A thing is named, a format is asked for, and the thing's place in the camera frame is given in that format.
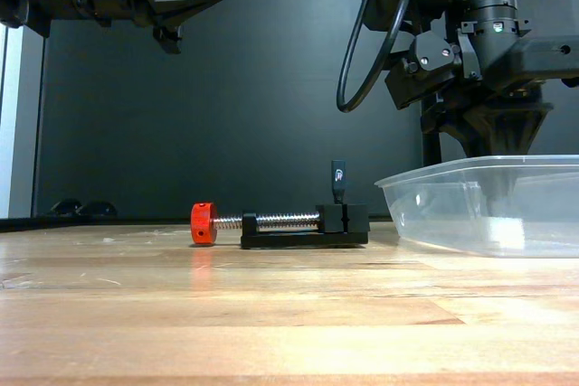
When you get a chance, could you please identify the clear plastic tub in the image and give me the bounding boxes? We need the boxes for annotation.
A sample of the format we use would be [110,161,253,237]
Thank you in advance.
[374,154,579,259]

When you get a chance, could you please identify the black vise with red knob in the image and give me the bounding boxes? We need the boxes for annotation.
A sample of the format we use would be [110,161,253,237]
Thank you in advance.
[189,201,370,250]

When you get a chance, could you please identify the black vertical post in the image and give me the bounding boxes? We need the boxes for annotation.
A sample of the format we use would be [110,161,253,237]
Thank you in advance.
[419,105,443,168]

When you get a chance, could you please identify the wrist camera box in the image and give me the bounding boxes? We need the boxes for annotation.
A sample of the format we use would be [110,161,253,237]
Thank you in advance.
[384,33,459,110]

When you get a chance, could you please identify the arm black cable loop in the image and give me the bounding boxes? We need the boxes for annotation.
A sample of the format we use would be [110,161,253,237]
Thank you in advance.
[336,0,415,114]

